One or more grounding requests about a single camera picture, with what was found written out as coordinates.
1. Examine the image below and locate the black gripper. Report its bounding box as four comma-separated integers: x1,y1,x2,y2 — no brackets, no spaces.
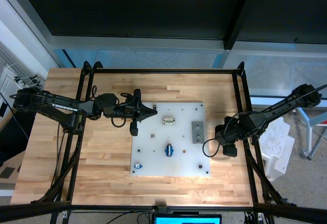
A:
112,89,157,136
215,116,242,157

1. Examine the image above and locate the clear plastic tub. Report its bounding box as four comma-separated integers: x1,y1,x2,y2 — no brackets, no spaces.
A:
208,132,235,161

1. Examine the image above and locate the beige multi-pin connector housing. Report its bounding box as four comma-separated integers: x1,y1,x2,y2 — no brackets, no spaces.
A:
162,117,177,127

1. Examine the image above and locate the grey metal block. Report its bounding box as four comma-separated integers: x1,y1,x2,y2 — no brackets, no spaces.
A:
191,121,205,145

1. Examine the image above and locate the white task board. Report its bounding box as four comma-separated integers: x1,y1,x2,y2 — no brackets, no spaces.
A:
130,102,212,177

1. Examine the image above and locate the grey metal stand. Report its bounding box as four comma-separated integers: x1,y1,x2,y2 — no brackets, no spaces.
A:
295,106,327,161

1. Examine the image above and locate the laptop screen with blue edge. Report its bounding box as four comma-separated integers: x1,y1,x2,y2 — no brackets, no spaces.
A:
152,213,222,224

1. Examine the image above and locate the white cabinet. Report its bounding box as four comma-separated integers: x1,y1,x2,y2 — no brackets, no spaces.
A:
0,64,22,105

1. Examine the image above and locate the cardboard box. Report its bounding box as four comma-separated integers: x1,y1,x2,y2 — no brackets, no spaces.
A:
0,150,28,184

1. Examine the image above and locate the blue round connector mount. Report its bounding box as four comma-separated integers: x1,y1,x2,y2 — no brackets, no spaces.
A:
163,143,175,158

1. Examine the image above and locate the black metal frame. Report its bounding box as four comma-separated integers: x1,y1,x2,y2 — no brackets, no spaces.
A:
0,60,327,224

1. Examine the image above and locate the black table-edge camera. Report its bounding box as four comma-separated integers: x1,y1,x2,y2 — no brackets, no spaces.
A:
155,200,171,214

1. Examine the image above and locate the grey cable bundle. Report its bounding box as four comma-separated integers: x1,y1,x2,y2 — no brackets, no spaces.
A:
14,73,45,86

